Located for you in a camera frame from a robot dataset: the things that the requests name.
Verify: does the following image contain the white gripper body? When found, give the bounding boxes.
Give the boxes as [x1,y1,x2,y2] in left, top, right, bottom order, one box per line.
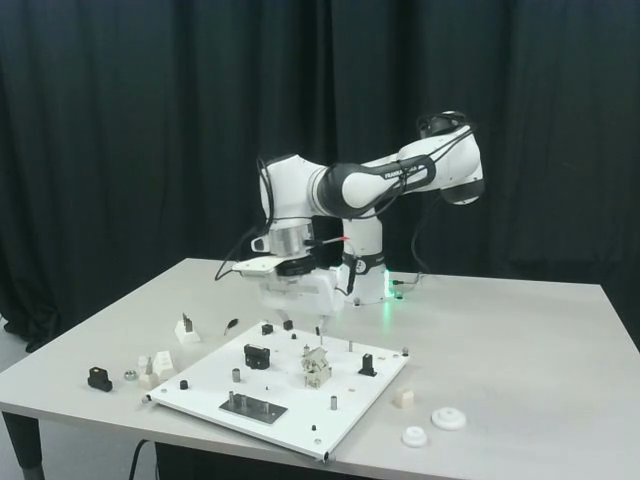
[258,269,347,314]

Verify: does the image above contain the black D-SUB plug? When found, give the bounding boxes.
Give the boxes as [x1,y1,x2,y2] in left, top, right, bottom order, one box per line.
[86,367,113,392]

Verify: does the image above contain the black curtain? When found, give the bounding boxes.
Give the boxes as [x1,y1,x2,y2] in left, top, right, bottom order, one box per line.
[0,0,640,341]

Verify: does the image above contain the flat white mount plate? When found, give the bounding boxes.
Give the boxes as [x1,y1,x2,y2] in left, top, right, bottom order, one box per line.
[231,257,284,277]

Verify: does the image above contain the black base cable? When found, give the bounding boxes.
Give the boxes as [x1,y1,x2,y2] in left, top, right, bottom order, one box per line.
[388,272,431,291]

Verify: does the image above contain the black table leg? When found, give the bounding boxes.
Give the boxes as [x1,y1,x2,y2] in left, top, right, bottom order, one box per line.
[2,412,41,480]

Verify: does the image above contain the white task board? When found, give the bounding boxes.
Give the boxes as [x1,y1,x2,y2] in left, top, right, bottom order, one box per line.
[141,319,414,462]

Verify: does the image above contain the black floor cable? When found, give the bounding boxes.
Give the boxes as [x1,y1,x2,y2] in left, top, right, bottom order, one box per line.
[130,438,154,480]

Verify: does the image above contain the white large gear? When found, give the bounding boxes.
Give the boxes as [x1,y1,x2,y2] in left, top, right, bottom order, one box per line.
[430,406,468,432]

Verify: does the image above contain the white peg holder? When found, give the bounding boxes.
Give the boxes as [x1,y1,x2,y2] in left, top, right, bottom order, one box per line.
[173,322,202,345]

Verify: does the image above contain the thin black rod red tag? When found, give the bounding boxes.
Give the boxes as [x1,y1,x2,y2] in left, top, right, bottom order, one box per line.
[335,234,358,297]

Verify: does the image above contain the black cabinet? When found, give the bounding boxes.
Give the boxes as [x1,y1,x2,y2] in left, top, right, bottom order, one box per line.
[155,439,346,480]

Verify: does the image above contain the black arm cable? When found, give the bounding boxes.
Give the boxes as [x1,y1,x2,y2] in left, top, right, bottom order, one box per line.
[214,112,476,281]

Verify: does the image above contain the white medium gear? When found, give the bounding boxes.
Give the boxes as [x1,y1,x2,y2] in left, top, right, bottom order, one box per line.
[400,424,429,447]

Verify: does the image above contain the black adapter band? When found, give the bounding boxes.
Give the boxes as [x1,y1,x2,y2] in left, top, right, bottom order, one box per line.
[273,257,317,279]

